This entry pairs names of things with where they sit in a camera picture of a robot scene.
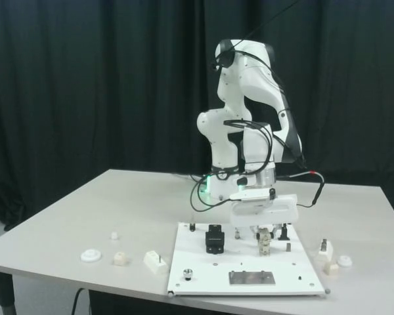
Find thin black rod on wire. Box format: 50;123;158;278
277;169;326;208

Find black D-SUB plug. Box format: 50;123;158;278
205;224;225;255

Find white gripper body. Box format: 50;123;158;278
229;194;299;228

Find white large gear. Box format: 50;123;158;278
80;249;102;263

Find long white peg holder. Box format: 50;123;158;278
143;251;167;274

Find black looped wrist cable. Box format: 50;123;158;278
189;175;237;213

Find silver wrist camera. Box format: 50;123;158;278
244;188;276;201

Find black table leg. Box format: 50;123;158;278
0;270;14;315

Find flat white mounting plate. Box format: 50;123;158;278
229;191;275;201

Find white peg holder block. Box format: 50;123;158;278
317;241;334;263

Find black floor cable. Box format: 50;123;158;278
72;287;90;315

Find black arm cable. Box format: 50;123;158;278
211;0;307;168

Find black under-table cabinet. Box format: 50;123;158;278
88;288;332;315

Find black curtains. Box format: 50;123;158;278
0;0;394;232

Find white task board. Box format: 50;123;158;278
165;221;326;289

